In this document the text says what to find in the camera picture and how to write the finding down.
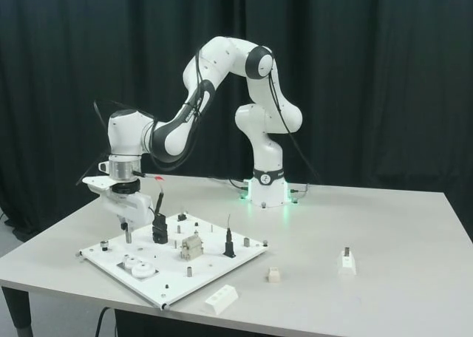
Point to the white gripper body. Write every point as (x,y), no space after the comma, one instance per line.
(133,207)

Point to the metal round peg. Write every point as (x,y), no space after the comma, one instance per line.
(128,237)

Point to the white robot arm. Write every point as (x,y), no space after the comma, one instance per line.
(266,145)

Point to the white sloped peg holder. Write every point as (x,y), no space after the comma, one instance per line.
(347,267)

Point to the black knurled bolt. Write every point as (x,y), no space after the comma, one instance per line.
(104,245)

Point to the white small gear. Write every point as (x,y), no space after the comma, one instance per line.
(126,258)

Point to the black D-SUB plug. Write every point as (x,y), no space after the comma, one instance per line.
(159,231)

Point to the white medium gear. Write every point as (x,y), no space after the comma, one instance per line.
(133,265)

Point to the flat white mounting plate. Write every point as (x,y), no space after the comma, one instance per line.
(97,182)

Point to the white large gear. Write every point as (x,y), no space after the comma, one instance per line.
(143,271)

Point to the small black plug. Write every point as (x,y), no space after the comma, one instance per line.
(181,217)

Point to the beige waterproof plug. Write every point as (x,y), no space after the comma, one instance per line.
(190,248)

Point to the white task board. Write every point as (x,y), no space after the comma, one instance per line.
(214,270)

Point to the black panel under table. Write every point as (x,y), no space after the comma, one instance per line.
(148,327)

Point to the white holder with three holes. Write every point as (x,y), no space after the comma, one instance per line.
(220,298)

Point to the dark table leg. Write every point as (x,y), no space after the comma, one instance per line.
(16,315)

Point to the small white cube holder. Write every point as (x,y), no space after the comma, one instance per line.
(272,274)

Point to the black curtains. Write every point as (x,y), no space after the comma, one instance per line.
(74,56)

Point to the small white camera box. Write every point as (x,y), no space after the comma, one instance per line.
(103,167)

